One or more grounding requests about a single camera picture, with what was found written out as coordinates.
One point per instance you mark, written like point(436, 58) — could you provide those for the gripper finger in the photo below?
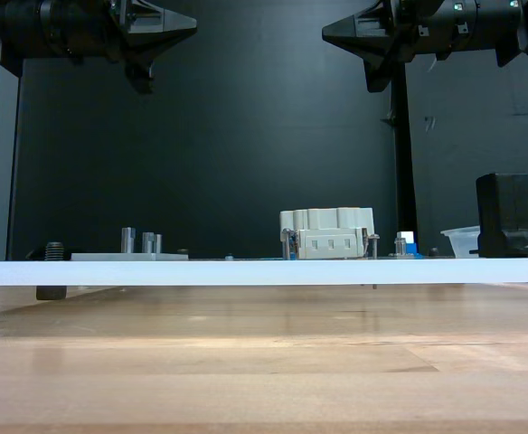
point(363, 27)
point(368, 50)
point(178, 22)
point(160, 45)

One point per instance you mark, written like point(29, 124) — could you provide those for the beige multi-pin connector housing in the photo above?
point(327, 226)

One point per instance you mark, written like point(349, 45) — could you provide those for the black USB socket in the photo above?
point(503, 203)

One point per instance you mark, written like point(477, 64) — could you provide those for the blue and white connector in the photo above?
point(411, 249)

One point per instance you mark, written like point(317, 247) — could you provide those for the blue clamp connector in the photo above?
point(294, 256)

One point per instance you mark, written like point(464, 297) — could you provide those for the silver metal peg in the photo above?
point(148, 242)
point(129, 239)
point(158, 244)

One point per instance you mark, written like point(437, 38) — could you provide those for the grey metal plate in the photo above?
point(110, 257)

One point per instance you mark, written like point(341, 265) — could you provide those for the small metal standoff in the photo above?
point(400, 246)

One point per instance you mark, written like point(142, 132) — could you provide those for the black threaded bolt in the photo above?
point(54, 252)

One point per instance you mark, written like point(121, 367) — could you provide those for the clear plastic tub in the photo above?
point(460, 239)

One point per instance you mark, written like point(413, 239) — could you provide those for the white task board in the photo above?
point(264, 273)

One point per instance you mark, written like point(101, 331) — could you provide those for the black wall post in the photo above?
point(404, 181)

